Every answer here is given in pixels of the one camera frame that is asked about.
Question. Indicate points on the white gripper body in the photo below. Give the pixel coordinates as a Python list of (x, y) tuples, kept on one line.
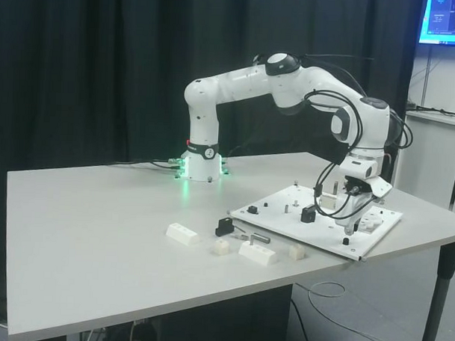
[(355, 206)]

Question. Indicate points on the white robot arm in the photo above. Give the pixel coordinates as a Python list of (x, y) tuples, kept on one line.
[(230, 84)]

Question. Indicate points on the small white cube holder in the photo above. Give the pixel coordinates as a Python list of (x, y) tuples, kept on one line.
[(296, 252), (220, 249)]

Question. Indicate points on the white task board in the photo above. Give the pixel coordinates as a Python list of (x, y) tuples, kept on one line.
[(278, 224)]

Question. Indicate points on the metal round peg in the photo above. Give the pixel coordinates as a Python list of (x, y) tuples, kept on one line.
[(260, 238)]

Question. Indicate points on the white cabinet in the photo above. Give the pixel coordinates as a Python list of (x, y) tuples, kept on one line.
[(433, 159)]

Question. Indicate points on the white peg holder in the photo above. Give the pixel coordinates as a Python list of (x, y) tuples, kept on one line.
[(182, 234), (258, 254)]

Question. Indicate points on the metal square peg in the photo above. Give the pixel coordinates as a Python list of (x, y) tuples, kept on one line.
[(252, 241)]

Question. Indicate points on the black table leg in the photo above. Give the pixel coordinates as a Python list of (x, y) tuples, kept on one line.
[(443, 297)]

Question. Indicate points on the black D-SUB plug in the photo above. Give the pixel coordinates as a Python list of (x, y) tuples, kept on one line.
[(223, 226)]

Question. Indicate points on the blue screen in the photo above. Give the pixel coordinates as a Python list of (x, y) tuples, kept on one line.
[(447, 19)]

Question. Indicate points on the black curtain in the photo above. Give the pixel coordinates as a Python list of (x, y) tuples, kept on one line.
[(104, 72)]

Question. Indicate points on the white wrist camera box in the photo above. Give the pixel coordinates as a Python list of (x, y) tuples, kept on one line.
[(358, 168)]

